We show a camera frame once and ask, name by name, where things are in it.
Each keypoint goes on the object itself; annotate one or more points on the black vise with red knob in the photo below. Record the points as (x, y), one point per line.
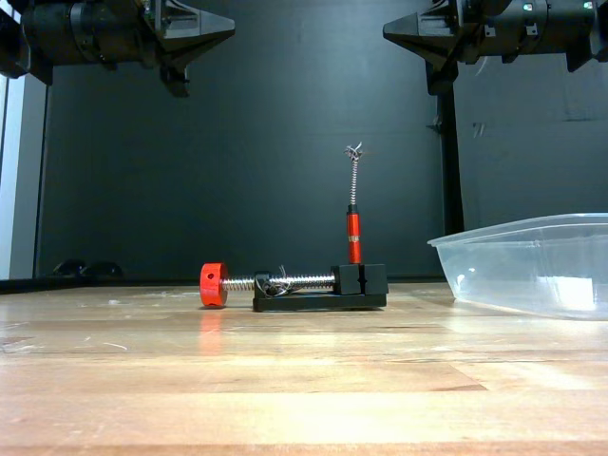
(361, 285)

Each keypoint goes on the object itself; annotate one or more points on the black metal frame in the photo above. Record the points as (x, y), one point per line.
(451, 190)

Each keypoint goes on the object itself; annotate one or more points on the clear plastic tub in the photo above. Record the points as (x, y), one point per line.
(499, 266)

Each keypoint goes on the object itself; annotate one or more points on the red RCA socket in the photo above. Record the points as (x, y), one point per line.
(355, 252)

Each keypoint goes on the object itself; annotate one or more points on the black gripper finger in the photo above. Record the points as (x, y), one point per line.
(190, 24)
(437, 50)
(190, 50)
(427, 24)

